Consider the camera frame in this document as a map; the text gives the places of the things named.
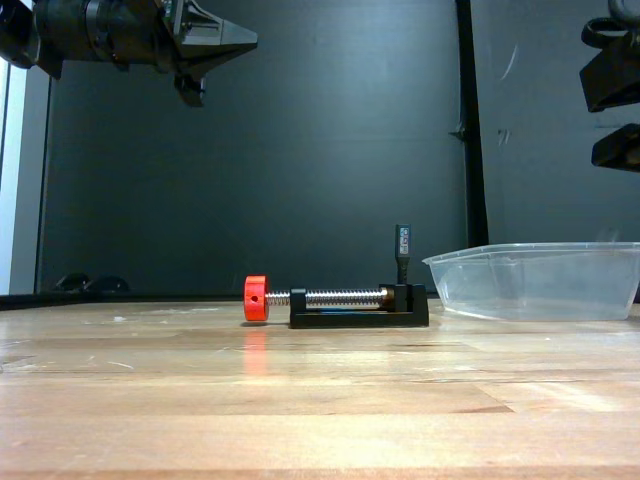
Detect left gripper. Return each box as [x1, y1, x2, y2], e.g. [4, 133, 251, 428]
[30, 0, 259, 81]

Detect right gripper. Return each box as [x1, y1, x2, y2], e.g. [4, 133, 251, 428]
[578, 0, 640, 174]

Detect clear plastic container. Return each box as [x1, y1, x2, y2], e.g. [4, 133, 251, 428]
[421, 241, 640, 322]

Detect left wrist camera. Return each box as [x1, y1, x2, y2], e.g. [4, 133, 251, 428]
[172, 70, 208, 109]

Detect black clamp with red knob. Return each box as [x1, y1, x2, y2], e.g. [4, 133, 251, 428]
[243, 274, 431, 331]

